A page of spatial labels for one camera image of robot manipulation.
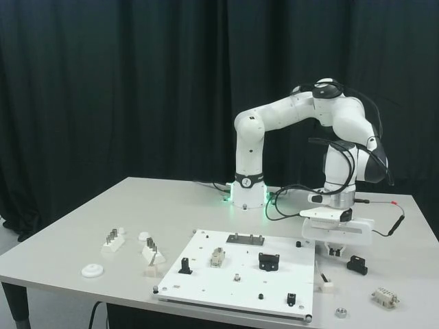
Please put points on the metal USB plug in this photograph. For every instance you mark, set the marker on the metal USB plug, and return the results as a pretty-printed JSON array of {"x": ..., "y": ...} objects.
[{"x": 154, "y": 261}]

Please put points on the black curtain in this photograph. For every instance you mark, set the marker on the black curtain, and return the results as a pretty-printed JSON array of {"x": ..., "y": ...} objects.
[{"x": 103, "y": 85}]

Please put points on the white square peg holder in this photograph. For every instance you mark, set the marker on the white square peg holder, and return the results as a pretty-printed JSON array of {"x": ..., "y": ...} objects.
[{"x": 146, "y": 254}]

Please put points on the large metal square peg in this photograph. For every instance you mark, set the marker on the large metal square peg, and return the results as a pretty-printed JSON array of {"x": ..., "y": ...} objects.
[{"x": 150, "y": 242}]

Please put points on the beige waterproof plug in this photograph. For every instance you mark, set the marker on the beige waterproof plug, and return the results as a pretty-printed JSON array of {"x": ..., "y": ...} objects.
[{"x": 385, "y": 295}]

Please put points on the metal BNC plug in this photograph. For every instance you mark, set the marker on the metal BNC plug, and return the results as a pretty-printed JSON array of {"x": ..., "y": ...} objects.
[{"x": 335, "y": 253}]

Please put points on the white medium gear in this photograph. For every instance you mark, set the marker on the white medium gear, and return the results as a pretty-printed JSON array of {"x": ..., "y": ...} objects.
[{"x": 143, "y": 237}]

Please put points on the small white plug holder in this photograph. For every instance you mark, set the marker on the small white plug holder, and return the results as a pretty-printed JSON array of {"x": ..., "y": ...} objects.
[
  {"x": 152, "y": 271},
  {"x": 327, "y": 287}
]

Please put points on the metal hex bolt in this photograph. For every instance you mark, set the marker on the metal hex bolt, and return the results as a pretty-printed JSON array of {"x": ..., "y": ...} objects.
[{"x": 340, "y": 312}]

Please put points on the white round peg holder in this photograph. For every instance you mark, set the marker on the white round peg holder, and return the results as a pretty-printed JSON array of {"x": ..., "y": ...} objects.
[{"x": 111, "y": 247}]

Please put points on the black D-SUB plug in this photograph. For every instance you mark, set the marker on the black D-SUB plug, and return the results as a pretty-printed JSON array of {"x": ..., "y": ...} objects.
[{"x": 356, "y": 265}]

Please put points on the dark grey table leg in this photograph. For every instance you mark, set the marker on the dark grey table leg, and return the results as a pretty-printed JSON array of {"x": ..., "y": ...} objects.
[{"x": 15, "y": 301}]

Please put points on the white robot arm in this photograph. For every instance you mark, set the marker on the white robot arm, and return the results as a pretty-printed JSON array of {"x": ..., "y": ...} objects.
[{"x": 247, "y": 161}]

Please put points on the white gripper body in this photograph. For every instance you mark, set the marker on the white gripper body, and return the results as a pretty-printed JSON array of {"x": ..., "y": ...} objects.
[{"x": 356, "y": 237}]

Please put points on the white large gear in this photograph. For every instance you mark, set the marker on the white large gear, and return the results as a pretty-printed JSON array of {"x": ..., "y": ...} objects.
[{"x": 87, "y": 272}]

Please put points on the white task board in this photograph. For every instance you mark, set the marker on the white task board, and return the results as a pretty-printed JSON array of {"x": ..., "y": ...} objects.
[{"x": 291, "y": 276}]

